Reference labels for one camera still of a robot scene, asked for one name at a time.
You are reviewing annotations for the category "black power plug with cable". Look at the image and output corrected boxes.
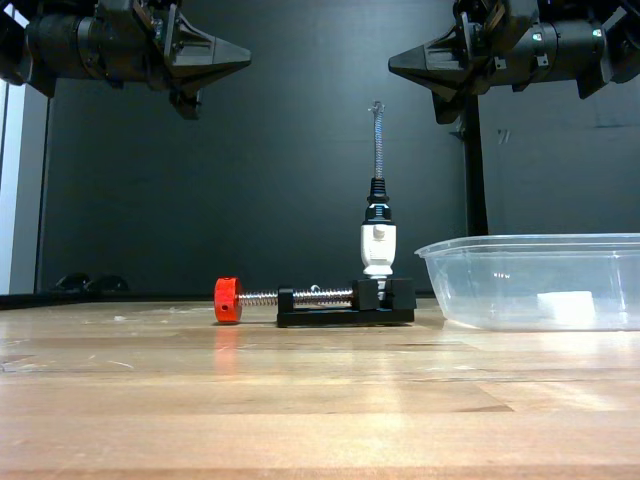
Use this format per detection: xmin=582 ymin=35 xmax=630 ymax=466
xmin=363 ymin=98 xmax=392 ymax=226

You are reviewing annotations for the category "small white block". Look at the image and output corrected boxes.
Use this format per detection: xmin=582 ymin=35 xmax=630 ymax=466
xmin=536 ymin=288 xmax=597 ymax=321

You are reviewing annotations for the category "curved black frame bracket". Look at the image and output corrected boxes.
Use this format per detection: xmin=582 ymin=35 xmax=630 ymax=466
xmin=87 ymin=273 xmax=130 ymax=293
xmin=53 ymin=272 xmax=92 ymax=292

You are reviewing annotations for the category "clear plastic tub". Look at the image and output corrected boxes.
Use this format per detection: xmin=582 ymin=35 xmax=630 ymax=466
xmin=413 ymin=232 xmax=640 ymax=334

